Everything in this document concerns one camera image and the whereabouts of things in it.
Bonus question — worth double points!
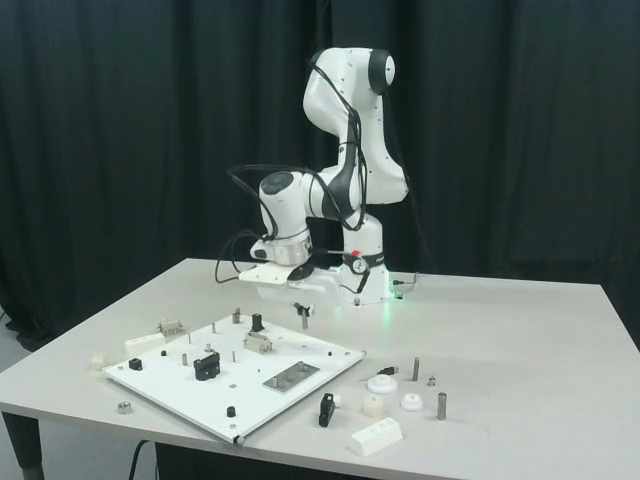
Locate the black USB plug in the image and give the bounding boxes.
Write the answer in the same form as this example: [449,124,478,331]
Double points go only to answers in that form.
[356,365,400,385]

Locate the black plug yellow mark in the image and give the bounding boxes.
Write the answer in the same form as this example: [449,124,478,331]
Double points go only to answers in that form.
[317,392,343,428]

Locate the black looping wrist cable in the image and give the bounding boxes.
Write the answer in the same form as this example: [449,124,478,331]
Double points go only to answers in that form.
[214,163,321,285]

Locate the thin black rod red tag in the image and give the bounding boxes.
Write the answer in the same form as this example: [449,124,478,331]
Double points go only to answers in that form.
[309,246,363,262]

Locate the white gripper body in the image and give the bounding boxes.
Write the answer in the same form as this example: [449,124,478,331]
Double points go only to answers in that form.
[254,271,347,307]

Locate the black curtain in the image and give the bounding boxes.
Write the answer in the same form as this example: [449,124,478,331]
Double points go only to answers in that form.
[0,0,640,351]

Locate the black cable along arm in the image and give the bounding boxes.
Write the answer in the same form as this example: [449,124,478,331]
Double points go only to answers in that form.
[308,52,369,232]

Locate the black table leg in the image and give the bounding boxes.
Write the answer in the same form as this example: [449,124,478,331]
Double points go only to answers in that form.
[1,411,42,480]

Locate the black cable at arm foot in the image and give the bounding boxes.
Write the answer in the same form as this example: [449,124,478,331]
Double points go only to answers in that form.
[391,271,422,292]

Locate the white task board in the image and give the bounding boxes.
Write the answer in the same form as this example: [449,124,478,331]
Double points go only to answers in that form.
[102,312,367,446]

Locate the white small gear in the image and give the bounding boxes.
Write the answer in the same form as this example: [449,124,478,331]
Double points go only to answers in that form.
[361,395,388,418]

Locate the black cable under table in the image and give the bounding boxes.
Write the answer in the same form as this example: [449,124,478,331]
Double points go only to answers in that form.
[130,438,152,480]

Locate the white peg holder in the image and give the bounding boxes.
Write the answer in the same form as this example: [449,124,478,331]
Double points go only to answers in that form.
[123,333,167,356]
[349,420,404,457]

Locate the black block plug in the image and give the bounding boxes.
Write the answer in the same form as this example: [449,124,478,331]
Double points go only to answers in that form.
[193,351,222,383]

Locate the white large gear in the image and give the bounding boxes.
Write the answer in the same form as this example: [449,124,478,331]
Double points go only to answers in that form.
[365,377,399,399]

